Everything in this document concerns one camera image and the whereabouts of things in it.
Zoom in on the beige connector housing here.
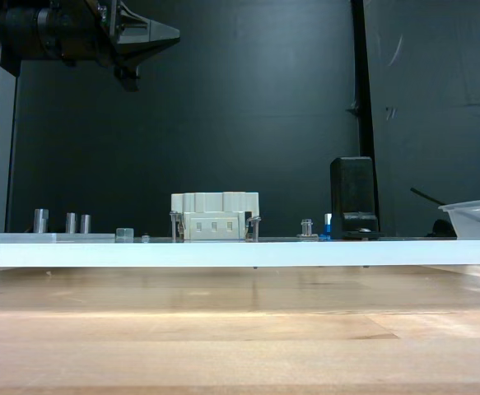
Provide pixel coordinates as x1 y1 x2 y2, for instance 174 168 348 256
170 191 262 242

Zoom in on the black USB hub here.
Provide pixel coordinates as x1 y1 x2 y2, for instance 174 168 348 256
329 155 386 241

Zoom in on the small metal connector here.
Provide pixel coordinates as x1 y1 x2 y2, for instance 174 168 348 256
296 218 319 241

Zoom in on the metal clamp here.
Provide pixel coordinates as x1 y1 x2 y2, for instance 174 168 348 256
168 210 184 243
244 215 263 242

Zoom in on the clear plastic tub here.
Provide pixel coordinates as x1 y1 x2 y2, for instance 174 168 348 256
437 196 480 240

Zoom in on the wide metal peg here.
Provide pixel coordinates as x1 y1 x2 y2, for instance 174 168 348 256
33 207 50 235

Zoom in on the grey metal plate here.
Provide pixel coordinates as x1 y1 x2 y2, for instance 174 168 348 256
0 231 117 244

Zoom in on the white board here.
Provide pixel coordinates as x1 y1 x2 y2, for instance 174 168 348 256
0 236 480 268

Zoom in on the black upright post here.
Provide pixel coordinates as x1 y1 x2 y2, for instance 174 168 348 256
346 0 379 165

